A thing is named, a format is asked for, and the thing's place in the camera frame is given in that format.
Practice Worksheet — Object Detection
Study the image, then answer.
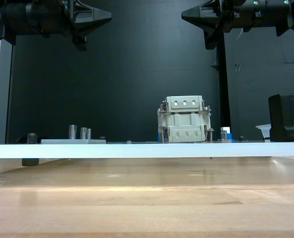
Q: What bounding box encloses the clear plastic tub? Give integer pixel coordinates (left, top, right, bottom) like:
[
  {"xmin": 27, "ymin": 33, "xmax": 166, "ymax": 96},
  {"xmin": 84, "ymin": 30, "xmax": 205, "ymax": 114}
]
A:
[{"xmin": 255, "ymin": 119, "xmax": 294, "ymax": 142}]

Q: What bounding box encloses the silver metal post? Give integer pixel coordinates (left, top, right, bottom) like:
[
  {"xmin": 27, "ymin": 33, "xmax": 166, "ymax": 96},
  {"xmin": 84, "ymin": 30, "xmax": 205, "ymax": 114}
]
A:
[
  {"xmin": 68, "ymin": 124, "xmax": 77, "ymax": 140},
  {"xmin": 80, "ymin": 127, "xmax": 92, "ymax": 140}
]

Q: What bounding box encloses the beige connector plug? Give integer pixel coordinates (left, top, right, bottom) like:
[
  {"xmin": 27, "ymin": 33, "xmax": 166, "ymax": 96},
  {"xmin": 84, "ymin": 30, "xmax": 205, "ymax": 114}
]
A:
[{"xmin": 161, "ymin": 95, "xmax": 211, "ymax": 117}]

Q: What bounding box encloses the black set screw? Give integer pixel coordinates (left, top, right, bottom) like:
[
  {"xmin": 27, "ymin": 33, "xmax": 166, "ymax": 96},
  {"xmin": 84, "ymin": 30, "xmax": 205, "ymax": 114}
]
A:
[{"xmin": 27, "ymin": 133, "xmax": 39, "ymax": 145}]

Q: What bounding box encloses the beige connector socket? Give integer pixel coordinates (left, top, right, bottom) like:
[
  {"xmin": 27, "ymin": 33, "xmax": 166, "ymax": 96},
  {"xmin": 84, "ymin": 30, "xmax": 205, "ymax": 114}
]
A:
[{"xmin": 157, "ymin": 112, "xmax": 215, "ymax": 144}]

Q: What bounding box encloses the black board foot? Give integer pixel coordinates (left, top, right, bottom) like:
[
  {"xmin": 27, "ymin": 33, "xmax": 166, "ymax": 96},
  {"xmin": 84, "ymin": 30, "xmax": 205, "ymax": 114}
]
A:
[{"xmin": 22, "ymin": 158, "xmax": 40, "ymax": 167}]

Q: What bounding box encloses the grey metal window frame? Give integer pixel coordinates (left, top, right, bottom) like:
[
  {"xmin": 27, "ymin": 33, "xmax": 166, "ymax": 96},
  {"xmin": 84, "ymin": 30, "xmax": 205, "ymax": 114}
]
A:
[{"xmin": 0, "ymin": 39, "xmax": 13, "ymax": 145}]

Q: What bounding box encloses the small black connector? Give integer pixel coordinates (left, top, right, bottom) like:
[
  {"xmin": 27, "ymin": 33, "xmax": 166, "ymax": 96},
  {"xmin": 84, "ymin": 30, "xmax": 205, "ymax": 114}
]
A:
[{"xmin": 267, "ymin": 93, "xmax": 294, "ymax": 142}]

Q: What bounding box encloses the grey metal plate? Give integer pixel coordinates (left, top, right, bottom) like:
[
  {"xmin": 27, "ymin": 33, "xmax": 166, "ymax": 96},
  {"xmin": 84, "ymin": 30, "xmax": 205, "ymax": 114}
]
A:
[{"xmin": 41, "ymin": 138, "xmax": 107, "ymax": 145}]

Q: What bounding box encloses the white task board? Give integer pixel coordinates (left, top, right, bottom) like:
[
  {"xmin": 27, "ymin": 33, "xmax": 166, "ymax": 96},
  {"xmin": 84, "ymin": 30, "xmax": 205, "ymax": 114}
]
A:
[{"xmin": 0, "ymin": 142, "xmax": 294, "ymax": 159}]

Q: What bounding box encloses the black aluminium frame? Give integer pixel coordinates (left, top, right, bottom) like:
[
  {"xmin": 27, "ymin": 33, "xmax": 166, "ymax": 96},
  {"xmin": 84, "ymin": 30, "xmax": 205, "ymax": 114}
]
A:
[{"xmin": 211, "ymin": 24, "xmax": 233, "ymax": 136}]

